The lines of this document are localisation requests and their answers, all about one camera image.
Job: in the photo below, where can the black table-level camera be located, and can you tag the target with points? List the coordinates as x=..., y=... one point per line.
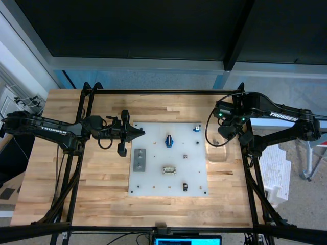
x=162, y=228

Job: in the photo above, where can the small blue clamp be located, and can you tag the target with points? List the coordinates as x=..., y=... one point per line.
x=196, y=129

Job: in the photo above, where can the beige multi-pin connector housing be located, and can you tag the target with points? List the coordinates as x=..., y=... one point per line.
x=169, y=171

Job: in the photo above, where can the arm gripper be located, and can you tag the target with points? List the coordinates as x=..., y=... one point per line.
x=120, y=130
x=227, y=131

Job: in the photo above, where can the white foam rack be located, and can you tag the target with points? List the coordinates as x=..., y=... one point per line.
x=276, y=173

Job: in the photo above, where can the black USB socket mount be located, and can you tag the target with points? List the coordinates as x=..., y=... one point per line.
x=185, y=187

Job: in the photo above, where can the brown cardboard box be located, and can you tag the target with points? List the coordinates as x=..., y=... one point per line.
x=12, y=183

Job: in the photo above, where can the grey metal plate with pegs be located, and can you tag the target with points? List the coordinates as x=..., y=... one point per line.
x=135, y=168

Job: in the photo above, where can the black metal frame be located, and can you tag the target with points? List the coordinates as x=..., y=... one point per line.
x=30, y=231

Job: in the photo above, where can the white task board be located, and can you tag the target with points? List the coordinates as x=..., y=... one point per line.
x=158, y=176

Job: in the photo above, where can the laptop screen with blue edge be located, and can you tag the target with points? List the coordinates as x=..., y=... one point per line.
x=186, y=240

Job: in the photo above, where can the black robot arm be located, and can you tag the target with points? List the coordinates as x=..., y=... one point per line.
x=283, y=114
x=51, y=127

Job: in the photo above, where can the grey metal stand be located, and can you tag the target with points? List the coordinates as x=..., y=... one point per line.
x=309, y=163

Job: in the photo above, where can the clear plastic tub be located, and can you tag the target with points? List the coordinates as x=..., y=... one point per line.
x=217, y=155

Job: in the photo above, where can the large blue clamp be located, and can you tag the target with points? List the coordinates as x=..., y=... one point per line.
x=168, y=145

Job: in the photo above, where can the dark grey metal bar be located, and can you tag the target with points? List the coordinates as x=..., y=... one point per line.
x=216, y=142

